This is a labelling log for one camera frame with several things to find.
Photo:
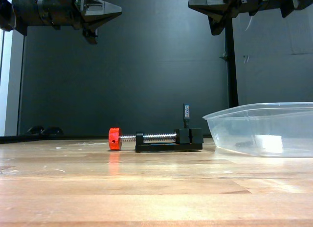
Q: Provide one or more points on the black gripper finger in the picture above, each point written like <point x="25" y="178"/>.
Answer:
<point x="102" y="21"/>
<point x="212" y="0"/>
<point x="97" y="6"/>
<point x="216" y="13"/>

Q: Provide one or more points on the thin white zip tie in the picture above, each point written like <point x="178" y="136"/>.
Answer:
<point x="249" y="22"/>

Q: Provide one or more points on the clear plastic tub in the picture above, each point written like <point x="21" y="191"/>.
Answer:
<point x="232" y="129"/>

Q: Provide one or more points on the black vise with red knob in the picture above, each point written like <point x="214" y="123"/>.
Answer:
<point x="190" y="139"/>

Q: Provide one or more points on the black vertical wall post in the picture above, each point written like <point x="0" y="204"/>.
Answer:
<point x="232" y="85"/>

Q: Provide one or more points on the black aluminium table frame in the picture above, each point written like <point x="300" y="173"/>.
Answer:
<point x="49" y="138"/>

